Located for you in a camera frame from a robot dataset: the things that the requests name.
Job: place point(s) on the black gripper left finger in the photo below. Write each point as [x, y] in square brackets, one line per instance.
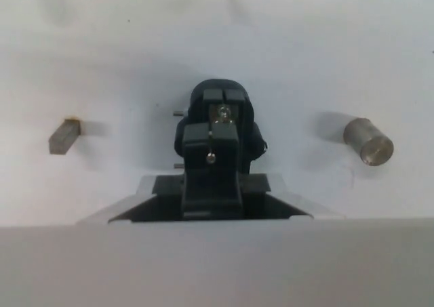
[166, 185]

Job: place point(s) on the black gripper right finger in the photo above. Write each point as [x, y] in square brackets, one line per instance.
[255, 183]

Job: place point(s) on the black D-SUB plug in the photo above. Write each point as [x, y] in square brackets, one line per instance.
[210, 171]

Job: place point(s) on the metal square peg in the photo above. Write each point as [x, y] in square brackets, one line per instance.
[64, 136]

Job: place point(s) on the metal round peg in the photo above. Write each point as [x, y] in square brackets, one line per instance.
[369, 142]

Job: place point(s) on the white task board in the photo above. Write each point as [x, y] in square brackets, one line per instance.
[217, 42]

